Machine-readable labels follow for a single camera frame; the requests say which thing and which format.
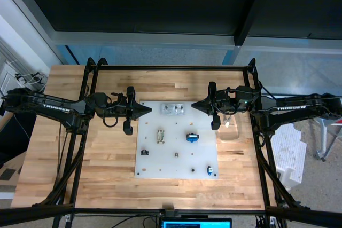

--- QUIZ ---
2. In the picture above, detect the white foam block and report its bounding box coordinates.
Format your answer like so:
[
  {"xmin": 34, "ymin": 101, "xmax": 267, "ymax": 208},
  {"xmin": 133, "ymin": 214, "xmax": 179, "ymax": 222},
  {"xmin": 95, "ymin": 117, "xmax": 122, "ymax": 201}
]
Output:
[{"xmin": 270, "ymin": 125, "xmax": 308, "ymax": 192}]

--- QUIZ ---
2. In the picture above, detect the cable bundle with plugs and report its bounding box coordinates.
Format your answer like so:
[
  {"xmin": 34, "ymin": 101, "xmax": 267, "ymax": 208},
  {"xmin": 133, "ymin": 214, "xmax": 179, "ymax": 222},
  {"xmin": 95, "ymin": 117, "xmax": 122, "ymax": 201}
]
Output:
[{"xmin": 13, "ymin": 72, "xmax": 46, "ymax": 90}]

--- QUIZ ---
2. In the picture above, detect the grey metal stand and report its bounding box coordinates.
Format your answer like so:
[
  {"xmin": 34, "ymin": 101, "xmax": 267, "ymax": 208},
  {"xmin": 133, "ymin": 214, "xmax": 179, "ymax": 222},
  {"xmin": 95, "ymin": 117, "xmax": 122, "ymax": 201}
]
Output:
[{"xmin": 309, "ymin": 117, "xmax": 342, "ymax": 162}]

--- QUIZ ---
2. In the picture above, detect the blue D-sub connector mount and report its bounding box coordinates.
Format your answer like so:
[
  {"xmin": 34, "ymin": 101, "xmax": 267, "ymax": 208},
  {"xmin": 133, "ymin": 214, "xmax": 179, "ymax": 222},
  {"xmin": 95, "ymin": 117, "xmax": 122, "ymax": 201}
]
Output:
[{"xmin": 185, "ymin": 132, "xmax": 200, "ymax": 144}]

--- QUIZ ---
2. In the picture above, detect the black table camera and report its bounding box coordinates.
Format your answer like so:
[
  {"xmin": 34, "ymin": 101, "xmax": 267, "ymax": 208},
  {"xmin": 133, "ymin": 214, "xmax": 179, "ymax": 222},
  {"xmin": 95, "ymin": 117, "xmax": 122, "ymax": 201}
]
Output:
[{"xmin": 159, "ymin": 205, "xmax": 180, "ymax": 217}]

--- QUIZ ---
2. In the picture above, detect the black equipment case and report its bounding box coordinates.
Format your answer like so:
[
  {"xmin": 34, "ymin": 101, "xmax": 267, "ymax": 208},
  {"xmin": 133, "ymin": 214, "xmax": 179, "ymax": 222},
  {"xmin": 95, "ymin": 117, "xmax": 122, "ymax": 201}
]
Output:
[{"xmin": 0, "ymin": 112, "xmax": 37, "ymax": 169}]

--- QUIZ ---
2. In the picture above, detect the silver block with bolts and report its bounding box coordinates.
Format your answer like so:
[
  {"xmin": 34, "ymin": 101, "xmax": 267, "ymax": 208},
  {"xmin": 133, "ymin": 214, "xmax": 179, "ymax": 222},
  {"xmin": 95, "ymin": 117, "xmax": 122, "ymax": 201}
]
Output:
[{"xmin": 160, "ymin": 103, "xmax": 185, "ymax": 116}]

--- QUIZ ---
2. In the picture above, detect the brown cardboard box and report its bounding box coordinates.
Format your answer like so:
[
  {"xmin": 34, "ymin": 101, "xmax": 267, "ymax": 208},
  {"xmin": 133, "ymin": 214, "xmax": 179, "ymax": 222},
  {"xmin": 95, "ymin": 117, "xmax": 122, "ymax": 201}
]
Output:
[{"xmin": 0, "ymin": 150, "xmax": 27, "ymax": 186}]

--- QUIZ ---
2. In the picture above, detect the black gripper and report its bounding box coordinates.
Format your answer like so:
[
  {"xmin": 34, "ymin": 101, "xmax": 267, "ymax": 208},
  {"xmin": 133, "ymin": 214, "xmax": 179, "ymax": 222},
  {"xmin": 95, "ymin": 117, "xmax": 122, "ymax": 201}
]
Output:
[
  {"xmin": 191, "ymin": 81, "xmax": 237, "ymax": 131},
  {"xmin": 116, "ymin": 86, "xmax": 153, "ymax": 136}
]

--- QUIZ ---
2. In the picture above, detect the black metal frame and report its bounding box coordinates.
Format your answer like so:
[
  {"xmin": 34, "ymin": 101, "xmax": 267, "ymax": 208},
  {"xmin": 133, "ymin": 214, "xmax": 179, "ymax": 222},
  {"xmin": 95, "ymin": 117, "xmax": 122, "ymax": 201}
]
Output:
[{"xmin": 0, "ymin": 57, "xmax": 342, "ymax": 228}]

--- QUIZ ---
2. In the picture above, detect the beige connector housing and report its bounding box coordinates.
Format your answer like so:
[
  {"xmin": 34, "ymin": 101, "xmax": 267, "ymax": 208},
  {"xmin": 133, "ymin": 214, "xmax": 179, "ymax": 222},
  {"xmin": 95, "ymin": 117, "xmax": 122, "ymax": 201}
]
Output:
[{"xmin": 156, "ymin": 129, "xmax": 166, "ymax": 145}]

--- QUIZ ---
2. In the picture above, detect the clear plastic tub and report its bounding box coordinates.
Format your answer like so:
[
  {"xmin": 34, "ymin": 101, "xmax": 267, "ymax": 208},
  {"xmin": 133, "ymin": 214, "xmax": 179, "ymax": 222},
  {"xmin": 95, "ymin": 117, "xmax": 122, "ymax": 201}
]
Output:
[{"xmin": 217, "ymin": 113, "xmax": 243, "ymax": 143}]

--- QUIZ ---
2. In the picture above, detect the laptop screen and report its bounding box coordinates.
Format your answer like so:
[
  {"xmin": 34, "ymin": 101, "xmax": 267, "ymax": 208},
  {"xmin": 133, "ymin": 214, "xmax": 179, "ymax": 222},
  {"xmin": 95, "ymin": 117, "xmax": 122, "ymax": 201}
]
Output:
[{"xmin": 159, "ymin": 217, "xmax": 232, "ymax": 228}]

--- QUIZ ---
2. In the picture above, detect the black wall pillar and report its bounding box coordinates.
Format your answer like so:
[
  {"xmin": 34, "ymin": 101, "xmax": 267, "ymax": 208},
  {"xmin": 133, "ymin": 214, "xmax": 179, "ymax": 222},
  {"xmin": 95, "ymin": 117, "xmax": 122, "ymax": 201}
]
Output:
[{"xmin": 234, "ymin": 0, "xmax": 268, "ymax": 46}]

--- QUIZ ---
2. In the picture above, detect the white taskboard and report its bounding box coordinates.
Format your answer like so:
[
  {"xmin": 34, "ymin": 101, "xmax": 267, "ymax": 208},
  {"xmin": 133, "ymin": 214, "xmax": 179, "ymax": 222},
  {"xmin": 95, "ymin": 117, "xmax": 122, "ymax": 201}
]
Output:
[{"xmin": 133, "ymin": 100, "xmax": 220, "ymax": 180}]

